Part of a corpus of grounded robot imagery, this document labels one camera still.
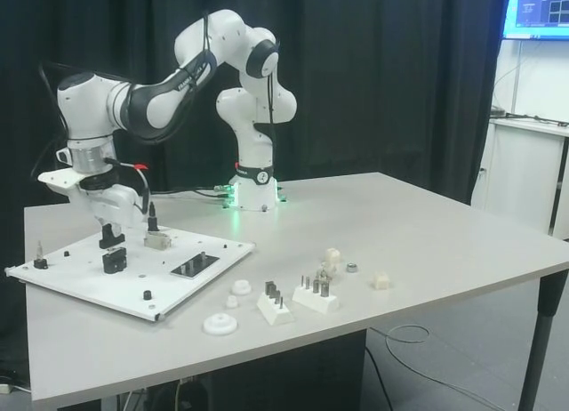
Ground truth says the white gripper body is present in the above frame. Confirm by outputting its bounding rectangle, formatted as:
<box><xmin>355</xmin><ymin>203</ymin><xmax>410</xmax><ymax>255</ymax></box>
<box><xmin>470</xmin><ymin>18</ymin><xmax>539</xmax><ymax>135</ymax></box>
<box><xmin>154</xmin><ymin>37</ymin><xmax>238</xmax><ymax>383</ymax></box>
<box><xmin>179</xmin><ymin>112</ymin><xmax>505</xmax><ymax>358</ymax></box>
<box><xmin>91</xmin><ymin>183</ymin><xmax>148</xmax><ymax>230</ymax></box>

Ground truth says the black D-SUB plug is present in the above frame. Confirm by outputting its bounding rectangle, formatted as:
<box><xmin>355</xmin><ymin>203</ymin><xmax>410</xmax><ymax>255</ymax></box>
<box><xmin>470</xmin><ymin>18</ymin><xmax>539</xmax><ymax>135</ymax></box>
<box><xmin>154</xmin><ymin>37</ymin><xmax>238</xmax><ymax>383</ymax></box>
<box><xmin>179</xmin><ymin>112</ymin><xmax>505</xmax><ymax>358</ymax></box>
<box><xmin>98</xmin><ymin>234</ymin><xmax>127</xmax><ymax>251</ymax></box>

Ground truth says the white task board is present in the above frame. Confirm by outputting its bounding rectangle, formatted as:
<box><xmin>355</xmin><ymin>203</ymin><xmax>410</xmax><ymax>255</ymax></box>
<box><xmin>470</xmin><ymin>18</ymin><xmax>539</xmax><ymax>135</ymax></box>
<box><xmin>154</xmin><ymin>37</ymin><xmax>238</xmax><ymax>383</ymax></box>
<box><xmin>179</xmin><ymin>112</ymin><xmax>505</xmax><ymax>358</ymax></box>
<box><xmin>3</xmin><ymin>219</ymin><xmax>258</xmax><ymax>324</ymax></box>

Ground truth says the white flat wrist plate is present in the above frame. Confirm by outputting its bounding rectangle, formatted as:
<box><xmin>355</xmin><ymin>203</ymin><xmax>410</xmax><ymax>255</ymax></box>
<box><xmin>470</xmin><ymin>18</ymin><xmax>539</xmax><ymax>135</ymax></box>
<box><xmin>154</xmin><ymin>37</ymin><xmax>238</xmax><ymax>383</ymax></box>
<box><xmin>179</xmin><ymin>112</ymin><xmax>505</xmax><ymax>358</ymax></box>
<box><xmin>37</xmin><ymin>169</ymin><xmax>85</xmax><ymax>193</ymax></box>

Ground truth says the white large gear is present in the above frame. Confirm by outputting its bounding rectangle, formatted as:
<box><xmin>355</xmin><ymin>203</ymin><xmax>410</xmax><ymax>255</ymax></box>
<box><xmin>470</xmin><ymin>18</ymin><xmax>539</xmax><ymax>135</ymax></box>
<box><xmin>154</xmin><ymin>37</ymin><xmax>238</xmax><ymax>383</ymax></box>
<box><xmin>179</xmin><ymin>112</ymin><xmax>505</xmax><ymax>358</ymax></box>
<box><xmin>203</xmin><ymin>313</ymin><xmax>239</xmax><ymax>337</ymax></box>

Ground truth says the white square peg holder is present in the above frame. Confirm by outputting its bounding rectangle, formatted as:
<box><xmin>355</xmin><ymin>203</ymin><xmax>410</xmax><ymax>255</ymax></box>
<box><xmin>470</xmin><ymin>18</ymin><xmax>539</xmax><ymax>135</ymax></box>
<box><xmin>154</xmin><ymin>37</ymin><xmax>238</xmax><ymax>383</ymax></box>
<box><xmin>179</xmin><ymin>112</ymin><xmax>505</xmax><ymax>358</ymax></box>
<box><xmin>256</xmin><ymin>293</ymin><xmax>295</xmax><ymax>326</ymax></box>

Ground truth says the white round peg holder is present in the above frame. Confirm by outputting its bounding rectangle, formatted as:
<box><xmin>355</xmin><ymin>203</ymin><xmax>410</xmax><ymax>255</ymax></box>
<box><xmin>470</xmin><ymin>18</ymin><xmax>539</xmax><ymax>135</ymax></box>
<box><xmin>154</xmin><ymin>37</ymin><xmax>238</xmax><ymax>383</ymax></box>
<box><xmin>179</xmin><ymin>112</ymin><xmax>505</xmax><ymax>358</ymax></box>
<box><xmin>292</xmin><ymin>286</ymin><xmax>341</xmax><ymax>316</ymax></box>

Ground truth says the white round-holed cube holder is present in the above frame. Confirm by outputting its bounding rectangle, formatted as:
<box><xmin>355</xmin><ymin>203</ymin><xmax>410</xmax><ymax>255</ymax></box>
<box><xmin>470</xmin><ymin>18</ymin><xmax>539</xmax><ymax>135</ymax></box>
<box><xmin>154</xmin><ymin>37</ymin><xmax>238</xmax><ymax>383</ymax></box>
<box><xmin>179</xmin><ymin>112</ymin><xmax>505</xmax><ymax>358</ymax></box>
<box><xmin>371</xmin><ymin>271</ymin><xmax>395</xmax><ymax>292</ymax></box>

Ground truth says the black curtain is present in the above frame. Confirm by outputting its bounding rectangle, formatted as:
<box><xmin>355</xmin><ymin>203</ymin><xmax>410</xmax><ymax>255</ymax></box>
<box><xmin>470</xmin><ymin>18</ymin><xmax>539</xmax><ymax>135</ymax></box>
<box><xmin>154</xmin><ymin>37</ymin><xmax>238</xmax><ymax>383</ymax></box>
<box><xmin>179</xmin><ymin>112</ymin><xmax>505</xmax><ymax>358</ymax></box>
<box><xmin>0</xmin><ymin>0</ymin><xmax>508</xmax><ymax>385</ymax></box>

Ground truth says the white cabinet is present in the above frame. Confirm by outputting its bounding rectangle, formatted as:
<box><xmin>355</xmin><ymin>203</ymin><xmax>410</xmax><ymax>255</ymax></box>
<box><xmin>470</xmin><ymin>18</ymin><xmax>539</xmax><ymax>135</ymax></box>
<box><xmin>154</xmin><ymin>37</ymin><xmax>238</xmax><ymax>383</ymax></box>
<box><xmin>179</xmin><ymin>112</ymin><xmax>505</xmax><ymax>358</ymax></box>
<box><xmin>470</xmin><ymin>116</ymin><xmax>569</xmax><ymax>242</ymax></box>

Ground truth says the dark grey table leg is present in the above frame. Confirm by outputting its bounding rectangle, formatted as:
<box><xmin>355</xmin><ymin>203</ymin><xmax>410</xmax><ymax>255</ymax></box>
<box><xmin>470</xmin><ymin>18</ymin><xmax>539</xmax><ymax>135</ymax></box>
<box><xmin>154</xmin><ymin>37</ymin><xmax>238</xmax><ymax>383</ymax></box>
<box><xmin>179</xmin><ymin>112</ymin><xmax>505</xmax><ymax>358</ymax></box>
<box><xmin>518</xmin><ymin>268</ymin><xmax>569</xmax><ymax>411</ymax></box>

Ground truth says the blue screen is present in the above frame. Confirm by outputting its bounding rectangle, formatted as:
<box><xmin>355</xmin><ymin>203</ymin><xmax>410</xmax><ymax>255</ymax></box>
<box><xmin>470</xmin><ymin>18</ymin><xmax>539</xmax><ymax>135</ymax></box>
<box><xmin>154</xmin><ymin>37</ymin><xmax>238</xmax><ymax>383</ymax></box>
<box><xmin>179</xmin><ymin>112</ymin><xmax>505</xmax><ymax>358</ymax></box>
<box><xmin>503</xmin><ymin>0</ymin><xmax>569</xmax><ymax>42</ymax></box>

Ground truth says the silver wrist ring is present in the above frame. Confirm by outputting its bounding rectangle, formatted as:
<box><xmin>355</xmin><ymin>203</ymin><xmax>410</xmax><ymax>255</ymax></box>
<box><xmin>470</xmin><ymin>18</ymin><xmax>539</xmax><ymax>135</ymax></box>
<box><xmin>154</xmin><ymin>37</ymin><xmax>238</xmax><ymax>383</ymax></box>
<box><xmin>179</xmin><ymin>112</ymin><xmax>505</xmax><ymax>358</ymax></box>
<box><xmin>70</xmin><ymin>147</ymin><xmax>112</xmax><ymax>174</ymax></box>

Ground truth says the black base cable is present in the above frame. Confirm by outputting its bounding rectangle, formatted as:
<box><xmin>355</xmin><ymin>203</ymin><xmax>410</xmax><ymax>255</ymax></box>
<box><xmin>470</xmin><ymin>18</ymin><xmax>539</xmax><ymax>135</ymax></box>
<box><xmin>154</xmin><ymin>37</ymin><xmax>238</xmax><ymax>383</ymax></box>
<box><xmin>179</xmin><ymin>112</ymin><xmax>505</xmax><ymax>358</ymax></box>
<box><xmin>153</xmin><ymin>187</ymin><xmax>232</xmax><ymax>200</ymax></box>

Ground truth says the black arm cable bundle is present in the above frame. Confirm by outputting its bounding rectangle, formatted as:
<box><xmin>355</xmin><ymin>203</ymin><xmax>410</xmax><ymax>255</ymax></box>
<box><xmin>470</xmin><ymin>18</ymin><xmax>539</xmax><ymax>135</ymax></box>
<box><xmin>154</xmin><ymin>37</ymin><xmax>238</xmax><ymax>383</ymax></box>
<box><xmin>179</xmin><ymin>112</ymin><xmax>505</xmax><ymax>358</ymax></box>
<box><xmin>29</xmin><ymin>10</ymin><xmax>279</xmax><ymax>183</ymax></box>

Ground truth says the grey floor cable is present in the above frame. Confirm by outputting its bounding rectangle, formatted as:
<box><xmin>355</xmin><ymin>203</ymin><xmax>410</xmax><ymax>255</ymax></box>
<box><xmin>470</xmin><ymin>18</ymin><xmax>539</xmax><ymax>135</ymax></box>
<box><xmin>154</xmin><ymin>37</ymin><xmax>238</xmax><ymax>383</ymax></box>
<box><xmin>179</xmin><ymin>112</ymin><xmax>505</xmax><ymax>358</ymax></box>
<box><xmin>384</xmin><ymin>324</ymin><xmax>445</xmax><ymax>357</ymax></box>

